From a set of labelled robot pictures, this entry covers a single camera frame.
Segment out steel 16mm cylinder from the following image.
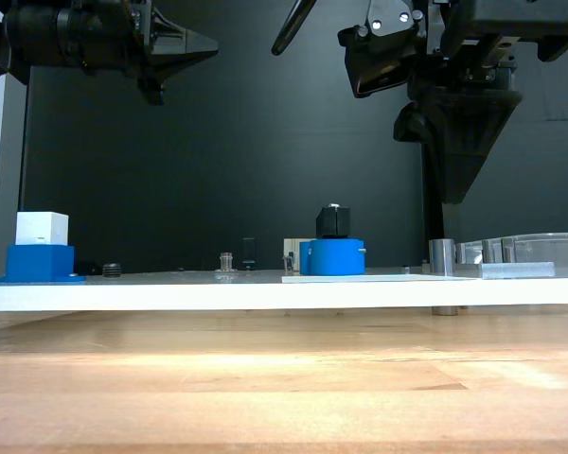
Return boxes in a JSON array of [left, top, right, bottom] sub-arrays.
[[428, 237, 457, 317]]

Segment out black block plug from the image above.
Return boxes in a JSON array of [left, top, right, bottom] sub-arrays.
[[315, 202, 352, 239]]

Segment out clear plastic tub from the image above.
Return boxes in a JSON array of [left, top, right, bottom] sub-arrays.
[[447, 231, 568, 281]]

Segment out grey aluminium bar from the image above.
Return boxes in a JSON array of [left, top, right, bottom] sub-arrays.
[[474, 260, 557, 281]]

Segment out blue round holder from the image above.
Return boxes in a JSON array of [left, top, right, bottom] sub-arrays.
[[298, 238, 367, 277]]

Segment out thin white plate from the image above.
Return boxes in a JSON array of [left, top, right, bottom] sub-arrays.
[[281, 273, 477, 285]]

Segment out white connector housing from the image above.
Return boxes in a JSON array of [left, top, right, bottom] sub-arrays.
[[283, 237, 310, 271]]

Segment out white cube block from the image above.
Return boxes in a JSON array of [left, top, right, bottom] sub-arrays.
[[15, 210, 71, 248]]

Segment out thin black bar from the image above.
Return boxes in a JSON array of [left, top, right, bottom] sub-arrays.
[[241, 236, 257, 271]]

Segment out white board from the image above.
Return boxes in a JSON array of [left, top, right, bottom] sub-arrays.
[[0, 270, 568, 312]]

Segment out blue square socket base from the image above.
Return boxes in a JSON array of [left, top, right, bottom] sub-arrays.
[[0, 243, 88, 285]]

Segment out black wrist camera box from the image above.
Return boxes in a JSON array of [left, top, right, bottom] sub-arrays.
[[337, 0, 420, 100]]

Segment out black frame post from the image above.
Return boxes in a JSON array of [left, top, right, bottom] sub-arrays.
[[420, 141, 446, 242]]

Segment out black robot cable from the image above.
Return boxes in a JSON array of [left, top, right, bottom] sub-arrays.
[[270, 0, 317, 57]]

